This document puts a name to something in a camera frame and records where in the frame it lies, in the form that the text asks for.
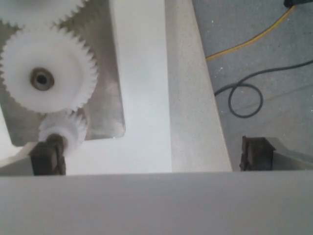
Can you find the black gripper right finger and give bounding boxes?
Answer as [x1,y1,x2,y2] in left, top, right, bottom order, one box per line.
[240,135,313,172]

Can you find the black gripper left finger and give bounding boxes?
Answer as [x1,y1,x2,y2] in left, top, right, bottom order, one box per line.
[0,140,67,176]

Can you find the yellow cable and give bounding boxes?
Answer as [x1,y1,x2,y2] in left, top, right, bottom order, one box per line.
[205,4,297,61]

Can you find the white small gear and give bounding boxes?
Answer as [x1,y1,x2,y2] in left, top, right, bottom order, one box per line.
[38,110,89,150]

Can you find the white task board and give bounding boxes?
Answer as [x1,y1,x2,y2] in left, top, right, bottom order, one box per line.
[0,0,173,176]

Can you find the white large gear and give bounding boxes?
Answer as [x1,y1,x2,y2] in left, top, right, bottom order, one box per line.
[0,0,90,32]

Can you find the white medium gear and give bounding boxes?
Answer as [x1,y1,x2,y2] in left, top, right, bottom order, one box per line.
[0,25,99,115]

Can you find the black cable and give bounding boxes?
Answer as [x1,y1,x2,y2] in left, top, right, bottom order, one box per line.
[214,59,313,118]

